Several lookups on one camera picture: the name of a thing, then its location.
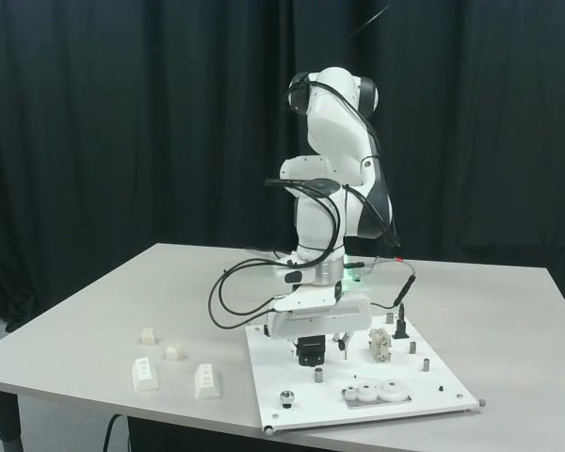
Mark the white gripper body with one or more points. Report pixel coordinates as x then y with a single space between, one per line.
320 325

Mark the metal round peg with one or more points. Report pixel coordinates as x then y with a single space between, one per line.
318 376

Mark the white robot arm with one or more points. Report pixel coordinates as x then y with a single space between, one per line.
329 117

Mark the long white peg holder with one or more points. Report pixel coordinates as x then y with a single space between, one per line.
207 379
144 375

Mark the small white peg holder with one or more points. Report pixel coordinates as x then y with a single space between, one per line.
174 352
147 336

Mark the black D-SUB plug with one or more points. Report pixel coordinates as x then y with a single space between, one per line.
314 353

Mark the black Ethernet plug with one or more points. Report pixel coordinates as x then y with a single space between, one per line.
266 331

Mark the grey waterproof plug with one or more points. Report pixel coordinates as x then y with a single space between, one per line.
378 349

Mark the metal bolt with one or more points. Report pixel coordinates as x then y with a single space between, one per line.
286 398

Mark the white small gear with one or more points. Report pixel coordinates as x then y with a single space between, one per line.
350 393

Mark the white medium gear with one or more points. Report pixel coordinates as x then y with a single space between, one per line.
367 392

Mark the white large gear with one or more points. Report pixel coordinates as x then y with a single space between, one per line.
391 392

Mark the white task board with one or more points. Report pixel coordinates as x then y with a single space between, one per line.
405 391

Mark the black box under table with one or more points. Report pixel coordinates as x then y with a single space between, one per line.
193 435

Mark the black curtain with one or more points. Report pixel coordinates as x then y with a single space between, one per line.
122 117

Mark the black table leg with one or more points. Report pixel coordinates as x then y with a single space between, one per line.
4 416

